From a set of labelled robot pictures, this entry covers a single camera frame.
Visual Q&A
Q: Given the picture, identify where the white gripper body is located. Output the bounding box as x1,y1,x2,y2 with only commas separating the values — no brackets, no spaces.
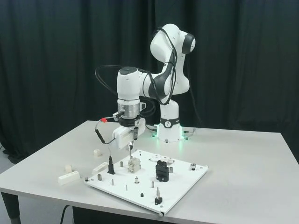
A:
112,126,139,150

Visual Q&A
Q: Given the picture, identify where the long white peg holder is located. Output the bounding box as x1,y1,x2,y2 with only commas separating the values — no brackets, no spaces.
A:
57,170,80,186

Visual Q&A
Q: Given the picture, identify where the cream connector block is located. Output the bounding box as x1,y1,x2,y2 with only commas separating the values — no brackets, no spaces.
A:
127,158,140,175

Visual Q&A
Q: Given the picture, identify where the white task board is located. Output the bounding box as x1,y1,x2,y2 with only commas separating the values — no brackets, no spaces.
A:
84,148,209,217

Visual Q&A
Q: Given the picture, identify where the flat white holder with holes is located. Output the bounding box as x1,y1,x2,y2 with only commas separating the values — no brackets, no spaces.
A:
92,163,109,175

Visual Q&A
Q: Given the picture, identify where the black D-SUB plug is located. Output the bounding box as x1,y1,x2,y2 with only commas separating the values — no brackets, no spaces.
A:
155,160,169,183

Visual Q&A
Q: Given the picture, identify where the black under-table panel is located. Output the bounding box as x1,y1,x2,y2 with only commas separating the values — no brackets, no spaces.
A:
72,206,162,224

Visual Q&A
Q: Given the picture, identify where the black curtain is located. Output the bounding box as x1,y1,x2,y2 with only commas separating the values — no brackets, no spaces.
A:
0,0,299,160

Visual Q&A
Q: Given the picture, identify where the black table leg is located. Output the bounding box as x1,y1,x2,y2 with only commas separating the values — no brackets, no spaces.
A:
0,192,21,224

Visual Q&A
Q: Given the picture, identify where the black plug with thin wire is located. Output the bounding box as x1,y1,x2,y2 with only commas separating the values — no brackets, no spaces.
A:
107,147,117,175

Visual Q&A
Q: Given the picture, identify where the thin grey cable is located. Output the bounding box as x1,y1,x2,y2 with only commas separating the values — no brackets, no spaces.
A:
183,126,197,136

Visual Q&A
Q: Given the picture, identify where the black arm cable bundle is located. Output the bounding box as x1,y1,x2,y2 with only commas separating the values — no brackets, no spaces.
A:
95,26,188,111

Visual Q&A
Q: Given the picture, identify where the black hanging cable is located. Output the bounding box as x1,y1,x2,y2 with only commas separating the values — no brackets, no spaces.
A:
61,204,73,224

